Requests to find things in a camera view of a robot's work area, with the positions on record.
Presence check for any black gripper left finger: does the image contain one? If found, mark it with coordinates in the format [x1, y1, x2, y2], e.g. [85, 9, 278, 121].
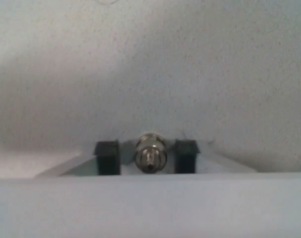
[33, 140, 122, 179]

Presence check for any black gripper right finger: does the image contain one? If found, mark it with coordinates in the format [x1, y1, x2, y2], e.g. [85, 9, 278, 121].
[174, 139, 260, 175]

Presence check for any metal BNC plug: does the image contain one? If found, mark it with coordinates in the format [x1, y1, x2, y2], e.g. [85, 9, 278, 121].
[133, 132, 169, 175]

